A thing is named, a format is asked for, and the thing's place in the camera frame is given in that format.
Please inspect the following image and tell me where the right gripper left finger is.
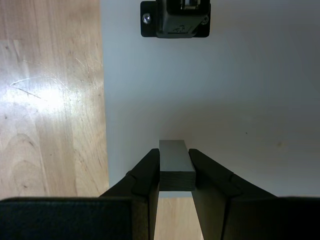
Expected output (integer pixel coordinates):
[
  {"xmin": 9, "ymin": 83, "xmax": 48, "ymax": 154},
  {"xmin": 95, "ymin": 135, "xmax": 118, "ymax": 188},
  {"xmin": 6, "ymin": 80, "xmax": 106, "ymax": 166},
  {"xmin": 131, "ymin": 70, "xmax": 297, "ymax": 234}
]
[{"xmin": 0, "ymin": 148, "xmax": 161, "ymax": 240}]

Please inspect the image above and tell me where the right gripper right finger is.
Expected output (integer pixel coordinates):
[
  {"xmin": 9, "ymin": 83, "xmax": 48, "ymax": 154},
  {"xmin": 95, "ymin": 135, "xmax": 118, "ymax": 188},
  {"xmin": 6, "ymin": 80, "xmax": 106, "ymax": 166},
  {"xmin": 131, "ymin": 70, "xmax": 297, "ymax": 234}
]
[{"xmin": 188, "ymin": 148, "xmax": 320, "ymax": 240}]

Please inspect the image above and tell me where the steel bar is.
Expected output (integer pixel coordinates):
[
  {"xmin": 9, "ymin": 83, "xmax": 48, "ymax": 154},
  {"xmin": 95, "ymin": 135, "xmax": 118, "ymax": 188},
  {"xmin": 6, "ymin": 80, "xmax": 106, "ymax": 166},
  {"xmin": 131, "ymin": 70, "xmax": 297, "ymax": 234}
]
[{"xmin": 158, "ymin": 139, "xmax": 197, "ymax": 193}]

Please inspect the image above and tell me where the white task board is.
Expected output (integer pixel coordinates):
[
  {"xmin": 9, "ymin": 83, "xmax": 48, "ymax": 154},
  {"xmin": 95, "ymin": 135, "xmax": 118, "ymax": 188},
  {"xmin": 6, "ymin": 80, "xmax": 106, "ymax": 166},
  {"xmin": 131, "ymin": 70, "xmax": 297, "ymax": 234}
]
[{"xmin": 99, "ymin": 0, "xmax": 320, "ymax": 199}]

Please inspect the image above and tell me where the black block fitting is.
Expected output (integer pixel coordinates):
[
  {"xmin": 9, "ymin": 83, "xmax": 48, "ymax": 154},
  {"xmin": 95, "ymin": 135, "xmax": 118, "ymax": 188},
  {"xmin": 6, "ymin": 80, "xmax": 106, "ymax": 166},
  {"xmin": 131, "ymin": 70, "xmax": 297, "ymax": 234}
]
[{"xmin": 140, "ymin": 0, "xmax": 212, "ymax": 39}]

